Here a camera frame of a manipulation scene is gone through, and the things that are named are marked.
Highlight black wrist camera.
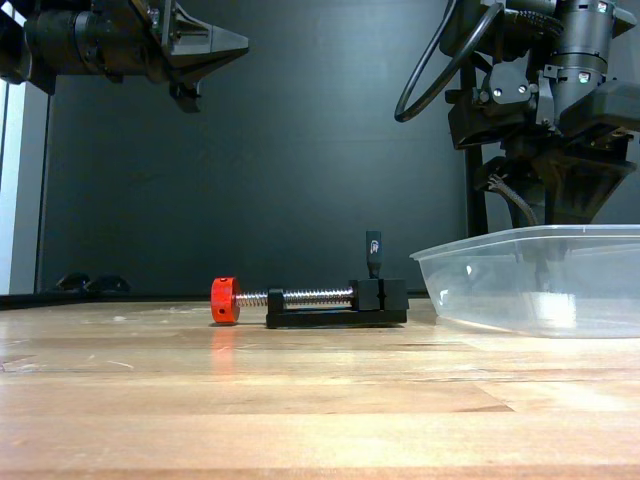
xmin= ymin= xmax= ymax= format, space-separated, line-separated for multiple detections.
xmin=446 ymin=89 xmax=506 ymax=152

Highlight black USB-C socket adapter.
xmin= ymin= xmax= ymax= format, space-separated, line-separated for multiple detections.
xmin=363 ymin=229 xmax=385 ymax=281

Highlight black vise with orange knob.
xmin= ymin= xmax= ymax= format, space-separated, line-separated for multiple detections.
xmin=209 ymin=276 xmax=409 ymax=330

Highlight USB-C connector with braided cable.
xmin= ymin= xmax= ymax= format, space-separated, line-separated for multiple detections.
xmin=487 ymin=172 xmax=551 ymax=294

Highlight clear plastic tub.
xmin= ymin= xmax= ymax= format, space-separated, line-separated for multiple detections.
xmin=408 ymin=223 xmax=640 ymax=340

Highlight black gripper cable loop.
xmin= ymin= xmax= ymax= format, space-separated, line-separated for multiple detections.
xmin=393 ymin=0 xmax=507 ymax=125

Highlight black wall post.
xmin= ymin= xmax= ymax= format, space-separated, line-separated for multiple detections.
xmin=464 ymin=49 xmax=490 ymax=239

